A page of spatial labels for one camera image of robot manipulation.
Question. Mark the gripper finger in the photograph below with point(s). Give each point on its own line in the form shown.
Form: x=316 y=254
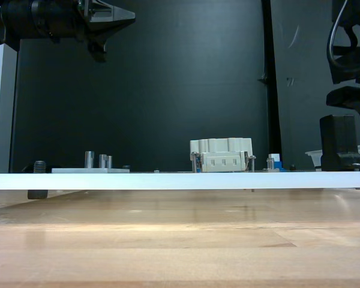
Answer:
x=120 y=9
x=111 y=27

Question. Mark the small blue white connector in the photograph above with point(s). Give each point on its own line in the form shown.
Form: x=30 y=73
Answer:
x=277 y=166

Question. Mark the beige multi-pin connector housing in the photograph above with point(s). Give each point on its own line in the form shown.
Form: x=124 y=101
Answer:
x=222 y=150

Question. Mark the white taskboard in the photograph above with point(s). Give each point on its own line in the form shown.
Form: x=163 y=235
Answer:
x=180 y=181

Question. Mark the clear plastic tub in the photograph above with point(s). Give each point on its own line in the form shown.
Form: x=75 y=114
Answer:
x=313 y=156

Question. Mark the silver metal peg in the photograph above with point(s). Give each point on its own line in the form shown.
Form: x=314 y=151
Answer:
x=89 y=160
x=103 y=162
x=109 y=162

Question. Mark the grey metal plate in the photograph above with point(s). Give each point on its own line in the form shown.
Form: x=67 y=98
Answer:
x=78 y=170

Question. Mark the black threaded foot screw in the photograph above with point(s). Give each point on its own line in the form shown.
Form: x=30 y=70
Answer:
x=40 y=166

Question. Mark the black USB socket mount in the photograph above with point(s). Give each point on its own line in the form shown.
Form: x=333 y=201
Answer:
x=337 y=141

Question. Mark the black wall post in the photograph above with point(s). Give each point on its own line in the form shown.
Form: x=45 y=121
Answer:
x=271 y=90

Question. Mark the grey aluminium window frame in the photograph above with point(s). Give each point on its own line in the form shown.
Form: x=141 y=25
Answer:
x=0 y=120

